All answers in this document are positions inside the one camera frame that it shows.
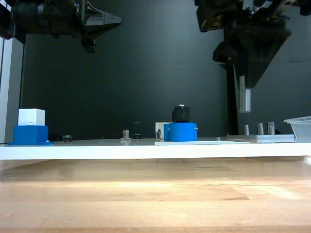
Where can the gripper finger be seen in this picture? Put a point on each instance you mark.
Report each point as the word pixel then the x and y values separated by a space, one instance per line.
pixel 257 53
pixel 107 21

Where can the silver metal cylinder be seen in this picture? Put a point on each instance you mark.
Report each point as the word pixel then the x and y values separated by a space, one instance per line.
pixel 245 102

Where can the grey metal bar with pegs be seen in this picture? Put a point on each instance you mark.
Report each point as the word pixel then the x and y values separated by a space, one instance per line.
pixel 267 138

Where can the clear plastic tub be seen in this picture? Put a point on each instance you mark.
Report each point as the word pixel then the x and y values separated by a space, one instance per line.
pixel 302 131

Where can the white cube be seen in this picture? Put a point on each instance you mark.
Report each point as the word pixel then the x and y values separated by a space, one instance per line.
pixel 31 116

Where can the small clear connector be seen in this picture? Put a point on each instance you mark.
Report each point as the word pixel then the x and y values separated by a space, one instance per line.
pixel 125 134

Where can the black clamp block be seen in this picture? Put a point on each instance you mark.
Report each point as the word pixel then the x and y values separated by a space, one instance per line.
pixel 181 114

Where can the small black socket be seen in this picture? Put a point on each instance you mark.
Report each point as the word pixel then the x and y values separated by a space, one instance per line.
pixel 137 129

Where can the blue square holder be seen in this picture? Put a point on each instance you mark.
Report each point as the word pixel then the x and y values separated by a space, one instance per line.
pixel 29 136

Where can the beige connector housing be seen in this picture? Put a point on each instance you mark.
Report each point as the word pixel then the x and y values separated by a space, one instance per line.
pixel 160 127

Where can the blue round holder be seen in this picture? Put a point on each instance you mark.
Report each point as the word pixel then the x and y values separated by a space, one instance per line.
pixel 181 132

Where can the white board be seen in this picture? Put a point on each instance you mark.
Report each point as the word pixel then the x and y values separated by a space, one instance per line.
pixel 121 151

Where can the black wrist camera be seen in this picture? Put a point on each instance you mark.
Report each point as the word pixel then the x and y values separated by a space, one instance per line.
pixel 211 14

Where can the black metal frame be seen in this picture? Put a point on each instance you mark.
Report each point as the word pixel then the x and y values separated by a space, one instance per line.
pixel 230 109

